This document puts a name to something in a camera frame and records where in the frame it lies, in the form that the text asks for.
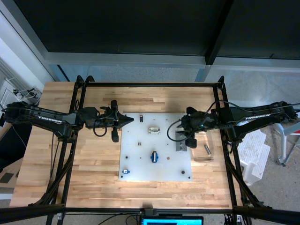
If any cardboard box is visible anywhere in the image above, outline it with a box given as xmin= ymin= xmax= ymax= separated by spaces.
xmin=0 ymin=157 xmax=24 ymax=188

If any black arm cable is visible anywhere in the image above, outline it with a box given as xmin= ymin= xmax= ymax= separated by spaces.
xmin=93 ymin=124 xmax=108 ymax=137
xmin=166 ymin=120 xmax=188 ymax=143

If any clear plastic tub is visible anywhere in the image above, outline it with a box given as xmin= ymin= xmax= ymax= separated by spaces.
xmin=188 ymin=124 xmax=215 ymax=164

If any black aluminium frame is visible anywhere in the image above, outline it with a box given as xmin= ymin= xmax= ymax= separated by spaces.
xmin=0 ymin=75 xmax=300 ymax=225

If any white foam block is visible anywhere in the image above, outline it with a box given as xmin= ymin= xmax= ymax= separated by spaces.
xmin=236 ymin=130 xmax=271 ymax=187

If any blue laptop screen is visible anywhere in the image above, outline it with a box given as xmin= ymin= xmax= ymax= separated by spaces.
xmin=140 ymin=216 xmax=204 ymax=225

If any grey metal stand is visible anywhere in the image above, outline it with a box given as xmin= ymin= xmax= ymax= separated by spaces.
xmin=273 ymin=123 xmax=300 ymax=167

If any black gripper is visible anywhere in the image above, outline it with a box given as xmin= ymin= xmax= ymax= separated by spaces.
xmin=106 ymin=100 xmax=135 ymax=143
xmin=179 ymin=106 xmax=198 ymax=149

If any dark window pane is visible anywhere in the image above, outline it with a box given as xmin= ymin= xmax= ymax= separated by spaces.
xmin=14 ymin=0 xmax=300 ymax=59

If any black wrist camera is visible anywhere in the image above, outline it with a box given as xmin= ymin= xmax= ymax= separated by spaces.
xmin=192 ymin=111 xmax=207 ymax=126

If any white task board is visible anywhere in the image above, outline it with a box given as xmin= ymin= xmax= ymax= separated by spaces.
xmin=119 ymin=112 xmax=193 ymax=181

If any grey metal plate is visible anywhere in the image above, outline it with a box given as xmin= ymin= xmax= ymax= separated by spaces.
xmin=175 ymin=130 xmax=188 ymax=152

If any black table camera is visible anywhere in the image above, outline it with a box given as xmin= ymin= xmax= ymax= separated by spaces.
xmin=143 ymin=203 xmax=154 ymax=216

